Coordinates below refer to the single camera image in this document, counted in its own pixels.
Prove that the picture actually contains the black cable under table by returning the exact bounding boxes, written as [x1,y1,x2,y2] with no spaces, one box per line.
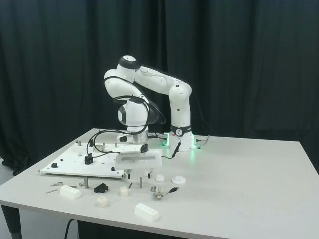
[65,218,78,239]

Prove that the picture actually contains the white large gear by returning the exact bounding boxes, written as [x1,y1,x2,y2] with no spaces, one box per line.
[171,175,187,185]

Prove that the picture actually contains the black curtain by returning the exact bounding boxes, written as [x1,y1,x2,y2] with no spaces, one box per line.
[0,0,319,176]

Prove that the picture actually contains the black table leg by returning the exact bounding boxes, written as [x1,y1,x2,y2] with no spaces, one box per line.
[0,205,21,239]

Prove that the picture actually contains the black base cables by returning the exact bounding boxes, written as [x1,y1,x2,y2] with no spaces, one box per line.
[193,92,212,145]

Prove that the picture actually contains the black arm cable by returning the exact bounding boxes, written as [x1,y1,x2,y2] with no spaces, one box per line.
[104,76,167,125]

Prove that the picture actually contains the long white peg holder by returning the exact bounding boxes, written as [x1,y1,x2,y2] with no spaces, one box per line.
[59,185,83,199]
[133,203,161,222]

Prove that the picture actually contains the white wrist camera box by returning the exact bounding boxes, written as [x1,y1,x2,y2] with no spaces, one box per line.
[117,134,133,144]

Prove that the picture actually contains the black D-SUB plug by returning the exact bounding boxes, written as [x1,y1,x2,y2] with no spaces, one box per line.
[93,183,109,194]

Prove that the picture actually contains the white task board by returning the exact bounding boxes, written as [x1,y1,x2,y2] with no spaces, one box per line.
[39,141,130,180]

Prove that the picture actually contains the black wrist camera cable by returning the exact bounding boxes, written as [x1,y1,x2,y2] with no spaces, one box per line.
[86,128,121,160]

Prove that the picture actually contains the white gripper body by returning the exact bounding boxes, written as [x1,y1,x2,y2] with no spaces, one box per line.
[115,150,163,172]

